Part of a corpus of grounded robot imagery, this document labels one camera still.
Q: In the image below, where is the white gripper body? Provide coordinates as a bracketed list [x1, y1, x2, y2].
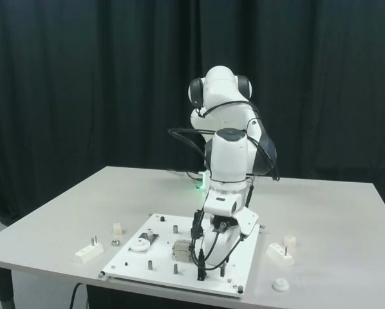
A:
[201, 226, 243, 269]

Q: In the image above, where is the white peg holder with holes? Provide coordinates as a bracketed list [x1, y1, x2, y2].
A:
[74, 244, 104, 265]
[265, 243, 295, 267]

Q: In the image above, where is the white task board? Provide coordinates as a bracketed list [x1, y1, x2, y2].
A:
[98, 212, 261, 286]

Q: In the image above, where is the white medium gear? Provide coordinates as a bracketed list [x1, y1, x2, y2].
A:
[272, 277, 290, 294]

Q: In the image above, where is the white large gear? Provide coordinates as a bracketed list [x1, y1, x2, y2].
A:
[129, 239, 150, 254]

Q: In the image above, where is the grey table leg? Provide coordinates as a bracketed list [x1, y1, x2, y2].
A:
[0, 265, 13, 309]

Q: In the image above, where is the black curtain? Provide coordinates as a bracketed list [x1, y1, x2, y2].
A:
[0, 0, 385, 223]

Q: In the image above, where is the black cable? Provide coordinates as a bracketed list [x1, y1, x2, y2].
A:
[167, 127, 214, 154]
[194, 100, 281, 183]
[190, 192, 216, 258]
[71, 283, 84, 309]

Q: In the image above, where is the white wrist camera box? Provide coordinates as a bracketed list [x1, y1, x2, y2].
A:
[206, 189, 242, 216]

